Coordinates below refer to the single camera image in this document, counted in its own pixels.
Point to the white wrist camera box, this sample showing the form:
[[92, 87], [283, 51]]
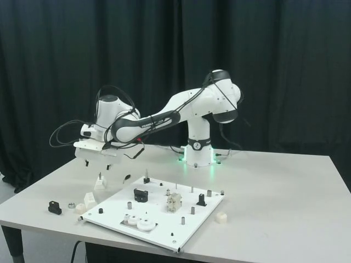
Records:
[[87, 131]]

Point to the black curtain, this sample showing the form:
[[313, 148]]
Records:
[[82, 41]]

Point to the flat white mounting plate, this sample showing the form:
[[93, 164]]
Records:
[[90, 145]]

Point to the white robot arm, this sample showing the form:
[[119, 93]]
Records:
[[197, 98]]

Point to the black plug with metal pin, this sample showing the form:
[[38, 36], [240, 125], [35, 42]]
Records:
[[146, 179]]

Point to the white task board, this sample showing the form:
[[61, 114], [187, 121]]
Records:
[[156, 211]]

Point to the grey table leg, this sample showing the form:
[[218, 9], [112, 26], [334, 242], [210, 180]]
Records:
[[11, 243]]

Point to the silver metal nut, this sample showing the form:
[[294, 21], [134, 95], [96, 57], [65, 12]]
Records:
[[72, 205]]

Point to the white small gear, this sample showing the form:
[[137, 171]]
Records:
[[125, 216]]

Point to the metal BNC plug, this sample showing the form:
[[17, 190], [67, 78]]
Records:
[[167, 191]]

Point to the black D-SUB plug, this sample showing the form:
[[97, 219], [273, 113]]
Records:
[[55, 208]]

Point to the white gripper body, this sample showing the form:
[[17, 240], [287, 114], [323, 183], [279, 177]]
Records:
[[96, 156]]

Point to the white large gear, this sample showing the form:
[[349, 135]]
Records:
[[145, 223]]

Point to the white peg holder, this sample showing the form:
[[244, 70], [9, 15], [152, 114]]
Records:
[[99, 185], [89, 198]]

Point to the black USB plug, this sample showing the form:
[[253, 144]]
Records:
[[201, 200]]

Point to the small white plug holder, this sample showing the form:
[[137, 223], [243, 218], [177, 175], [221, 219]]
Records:
[[81, 208], [221, 217]]

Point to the white medium gear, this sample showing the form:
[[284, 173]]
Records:
[[132, 220]]

